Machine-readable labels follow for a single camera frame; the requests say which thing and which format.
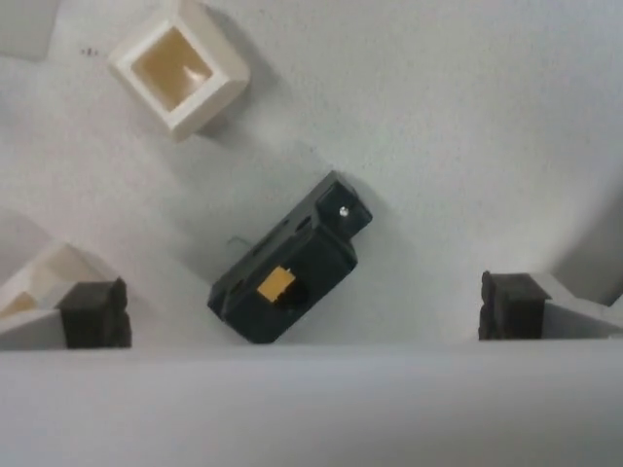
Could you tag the white square holder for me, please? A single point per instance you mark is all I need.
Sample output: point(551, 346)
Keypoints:
point(194, 112)
point(44, 272)

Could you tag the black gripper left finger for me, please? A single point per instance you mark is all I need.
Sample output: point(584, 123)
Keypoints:
point(95, 316)

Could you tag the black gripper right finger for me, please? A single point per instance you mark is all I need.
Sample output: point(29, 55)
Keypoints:
point(511, 306)

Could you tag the black D-SUB plug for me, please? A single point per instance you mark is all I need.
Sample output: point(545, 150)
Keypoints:
point(292, 287)

